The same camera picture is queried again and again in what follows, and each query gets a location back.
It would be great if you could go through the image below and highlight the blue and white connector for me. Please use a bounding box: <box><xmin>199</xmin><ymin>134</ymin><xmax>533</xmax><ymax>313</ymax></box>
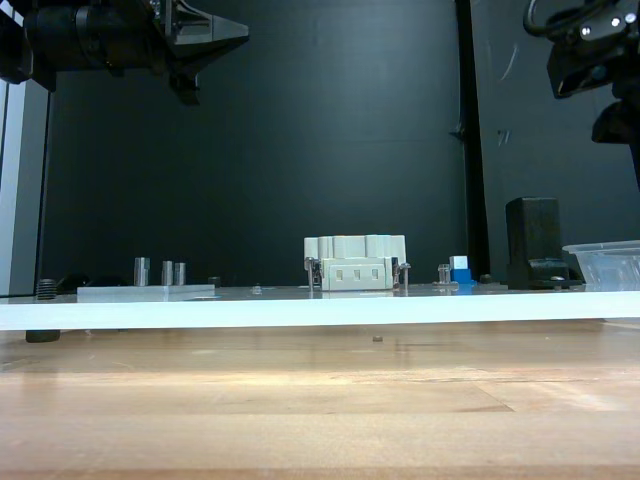
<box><xmin>448</xmin><ymin>255</ymin><xmax>476</xmax><ymax>293</ymax></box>

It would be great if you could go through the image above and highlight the beige connector housing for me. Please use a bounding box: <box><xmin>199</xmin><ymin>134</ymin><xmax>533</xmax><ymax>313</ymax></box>
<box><xmin>303</xmin><ymin>234</ymin><xmax>406</xmax><ymax>292</ymax></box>

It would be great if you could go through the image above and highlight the black camera cable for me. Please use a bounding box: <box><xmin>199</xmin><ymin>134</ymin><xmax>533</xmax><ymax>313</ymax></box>
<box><xmin>521</xmin><ymin>0</ymin><xmax>570</xmax><ymax>40</ymax></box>

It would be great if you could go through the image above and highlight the wide steel bar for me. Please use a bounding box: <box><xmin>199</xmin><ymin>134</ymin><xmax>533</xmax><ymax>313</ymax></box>
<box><xmin>133</xmin><ymin>256</ymin><xmax>153</xmax><ymax>287</ymax></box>

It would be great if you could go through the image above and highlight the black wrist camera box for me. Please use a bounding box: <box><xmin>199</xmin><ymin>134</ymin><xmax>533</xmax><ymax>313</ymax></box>
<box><xmin>546</xmin><ymin>42</ymin><xmax>632</xmax><ymax>100</ymax></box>

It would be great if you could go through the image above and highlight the black corner bracket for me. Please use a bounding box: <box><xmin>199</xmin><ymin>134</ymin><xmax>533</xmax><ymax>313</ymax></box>
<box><xmin>504</xmin><ymin>196</ymin><xmax>585</xmax><ymax>290</ymax></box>

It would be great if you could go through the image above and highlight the white task board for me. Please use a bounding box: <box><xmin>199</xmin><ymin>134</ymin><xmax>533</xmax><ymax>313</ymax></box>
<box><xmin>0</xmin><ymin>285</ymin><xmax>640</xmax><ymax>334</ymax></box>

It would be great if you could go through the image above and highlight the metal connector clamp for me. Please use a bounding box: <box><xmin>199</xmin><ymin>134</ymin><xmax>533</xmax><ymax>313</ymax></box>
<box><xmin>304</xmin><ymin>256</ymin><xmax>322</xmax><ymax>292</ymax></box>
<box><xmin>393</xmin><ymin>259</ymin><xmax>413</xmax><ymax>292</ymax></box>

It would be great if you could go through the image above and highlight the clear plastic plug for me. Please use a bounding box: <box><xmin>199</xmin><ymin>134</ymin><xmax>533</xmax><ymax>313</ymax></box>
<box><xmin>435</xmin><ymin>262</ymin><xmax>459</xmax><ymax>289</ymax></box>

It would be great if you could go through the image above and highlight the black vertical post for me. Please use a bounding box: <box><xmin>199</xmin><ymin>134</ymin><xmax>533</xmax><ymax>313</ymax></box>
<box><xmin>449</xmin><ymin>0</ymin><xmax>491</xmax><ymax>284</ymax></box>

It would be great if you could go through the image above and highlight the clear plastic tub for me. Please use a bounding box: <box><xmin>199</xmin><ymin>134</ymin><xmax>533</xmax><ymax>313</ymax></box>
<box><xmin>561</xmin><ymin>241</ymin><xmax>640</xmax><ymax>293</ymax></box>

